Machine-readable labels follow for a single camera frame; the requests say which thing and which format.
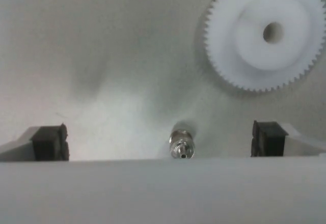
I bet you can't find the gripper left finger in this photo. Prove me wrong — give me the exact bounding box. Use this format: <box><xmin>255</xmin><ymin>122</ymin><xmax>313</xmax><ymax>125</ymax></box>
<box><xmin>0</xmin><ymin>123</ymin><xmax>70</xmax><ymax>162</ymax></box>

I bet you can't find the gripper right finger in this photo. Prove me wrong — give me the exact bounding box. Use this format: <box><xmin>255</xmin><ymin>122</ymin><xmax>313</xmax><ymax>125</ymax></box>
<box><xmin>250</xmin><ymin>120</ymin><xmax>326</xmax><ymax>158</ymax></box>

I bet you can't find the metal BNC plug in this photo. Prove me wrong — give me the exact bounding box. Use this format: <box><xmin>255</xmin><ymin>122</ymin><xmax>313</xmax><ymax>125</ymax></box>
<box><xmin>168</xmin><ymin>123</ymin><xmax>197</xmax><ymax>160</ymax></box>

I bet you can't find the white large gear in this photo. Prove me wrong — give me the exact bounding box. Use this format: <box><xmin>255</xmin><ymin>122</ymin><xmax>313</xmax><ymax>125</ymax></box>
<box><xmin>204</xmin><ymin>0</ymin><xmax>326</xmax><ymax>93</ymax></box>

